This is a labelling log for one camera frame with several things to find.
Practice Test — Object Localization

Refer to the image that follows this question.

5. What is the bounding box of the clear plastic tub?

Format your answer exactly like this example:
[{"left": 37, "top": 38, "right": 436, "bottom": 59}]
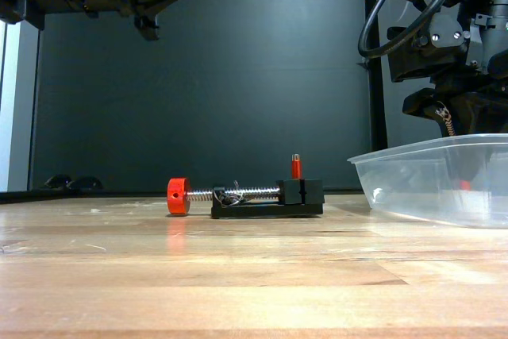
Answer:
[{"left": 347, "top": 133, "right": 508, "bottom": 230}]

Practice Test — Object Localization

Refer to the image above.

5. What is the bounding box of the black frame post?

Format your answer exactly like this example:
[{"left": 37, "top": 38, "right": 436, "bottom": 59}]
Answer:
[{"left": 359, "top": 0, "right": 389, "bottom": 152}]

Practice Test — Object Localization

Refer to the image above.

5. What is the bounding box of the black frame bottom rail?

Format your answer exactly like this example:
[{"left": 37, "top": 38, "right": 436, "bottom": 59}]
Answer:
[{"left": 0, "top": 189, "right": 170, "bottom": 206}]

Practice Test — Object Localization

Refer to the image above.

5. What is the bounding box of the red round vise knob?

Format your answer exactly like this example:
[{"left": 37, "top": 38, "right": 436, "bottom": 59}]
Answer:
[{"left": 166, "top": 177, "right": 193, "bottom": 217}]

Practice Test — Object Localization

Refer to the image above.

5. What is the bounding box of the black rounded object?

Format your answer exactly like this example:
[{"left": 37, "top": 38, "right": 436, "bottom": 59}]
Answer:
[
  {"left": 44, "top": 174, "right": 72, "bottom": 190},
  {"left": 67, "top": 175, "right": 103, "bottom": 191}
]

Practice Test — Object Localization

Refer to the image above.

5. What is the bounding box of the red RCA plug braided cable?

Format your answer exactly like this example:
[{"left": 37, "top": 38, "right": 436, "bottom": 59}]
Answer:
[{"left": 433, "top": 98, "right": 472, "bottom": 192}]

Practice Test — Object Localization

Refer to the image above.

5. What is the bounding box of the black looping arm cable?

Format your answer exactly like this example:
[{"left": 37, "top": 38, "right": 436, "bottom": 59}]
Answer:
[{"left": 358, "top": 0, "right": 464, "bottom": 58}]

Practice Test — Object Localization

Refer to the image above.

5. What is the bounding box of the silver threaded vise screw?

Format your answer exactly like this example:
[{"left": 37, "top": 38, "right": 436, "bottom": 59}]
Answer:
[{"left": 185, "top": 183, "right": 285, "bottom": 202}]

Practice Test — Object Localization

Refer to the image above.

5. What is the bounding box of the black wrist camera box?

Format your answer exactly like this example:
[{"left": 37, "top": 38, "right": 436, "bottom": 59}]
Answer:
[{"left": 387, "top": 13, "right": 468, "bottom": 83}]

